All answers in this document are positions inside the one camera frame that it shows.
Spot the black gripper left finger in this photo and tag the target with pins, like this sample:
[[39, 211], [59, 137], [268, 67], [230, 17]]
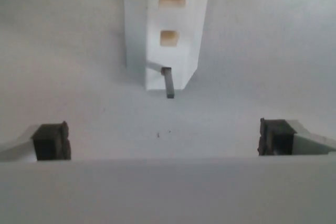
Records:
[[50, 142]]

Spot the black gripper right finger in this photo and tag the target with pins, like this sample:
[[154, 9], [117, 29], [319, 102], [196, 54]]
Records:
[[278, 137]]

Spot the white square peg holder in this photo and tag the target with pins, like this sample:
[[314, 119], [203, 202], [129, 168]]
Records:
[[168, 19]]

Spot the metal square peg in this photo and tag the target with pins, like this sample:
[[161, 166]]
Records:
[[169, 85]]

